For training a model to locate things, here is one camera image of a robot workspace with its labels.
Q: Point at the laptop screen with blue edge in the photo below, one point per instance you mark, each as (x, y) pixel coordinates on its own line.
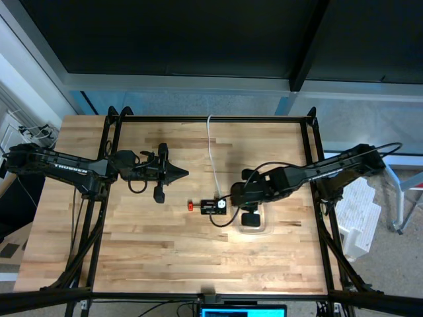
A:
(241, 312)

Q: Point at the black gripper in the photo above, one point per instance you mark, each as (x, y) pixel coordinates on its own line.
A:
(257, 195)
(155, 170)

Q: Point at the clear plastic tub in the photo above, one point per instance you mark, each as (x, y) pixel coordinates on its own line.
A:
(267, 218)

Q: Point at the black table level camera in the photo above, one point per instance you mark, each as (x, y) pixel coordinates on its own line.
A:
(209, 294)

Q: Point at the white power receptacle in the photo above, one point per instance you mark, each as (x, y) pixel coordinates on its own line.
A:
(218, 200)

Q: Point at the white styrofoam block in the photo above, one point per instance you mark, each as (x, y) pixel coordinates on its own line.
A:
(357, 224)

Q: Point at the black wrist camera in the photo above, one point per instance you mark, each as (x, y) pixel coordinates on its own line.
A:
(238, 195)

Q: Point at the grey metal chair frame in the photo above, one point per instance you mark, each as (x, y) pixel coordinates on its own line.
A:
(399, 204)

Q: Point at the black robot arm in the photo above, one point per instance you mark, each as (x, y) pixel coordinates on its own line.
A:
(66, 165)
(324, 171)

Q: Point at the brown cardboard box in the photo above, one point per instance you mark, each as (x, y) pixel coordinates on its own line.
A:
(20, 237)

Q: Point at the black vise with orange knob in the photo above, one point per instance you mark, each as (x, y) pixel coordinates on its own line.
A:
(208, 206)

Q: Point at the black aluminium table frame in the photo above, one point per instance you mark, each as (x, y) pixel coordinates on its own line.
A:
(211, 119)

